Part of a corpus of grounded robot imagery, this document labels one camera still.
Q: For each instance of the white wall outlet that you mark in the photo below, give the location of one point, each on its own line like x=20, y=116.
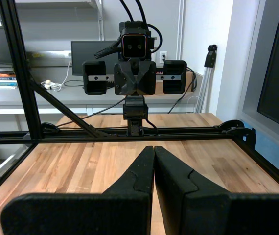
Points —
x=163, y=57

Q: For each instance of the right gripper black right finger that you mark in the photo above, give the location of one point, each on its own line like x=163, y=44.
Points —
x=215, y=215

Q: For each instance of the white office desk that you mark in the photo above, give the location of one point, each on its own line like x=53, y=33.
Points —
x=7, y=98

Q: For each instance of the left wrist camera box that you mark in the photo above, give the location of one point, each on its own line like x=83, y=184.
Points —
x=134, y=46

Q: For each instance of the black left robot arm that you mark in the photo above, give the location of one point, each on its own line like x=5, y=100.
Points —
x=134, y=111

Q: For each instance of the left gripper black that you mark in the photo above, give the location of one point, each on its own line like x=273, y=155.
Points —
x=94, y=84

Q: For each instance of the black silver tripod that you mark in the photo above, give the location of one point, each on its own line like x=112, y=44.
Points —
x=211, y=58

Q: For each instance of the stack of books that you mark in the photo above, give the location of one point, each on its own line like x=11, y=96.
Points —
x=5, y=84

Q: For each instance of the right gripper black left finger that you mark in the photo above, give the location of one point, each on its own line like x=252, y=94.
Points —
x=80, y=215

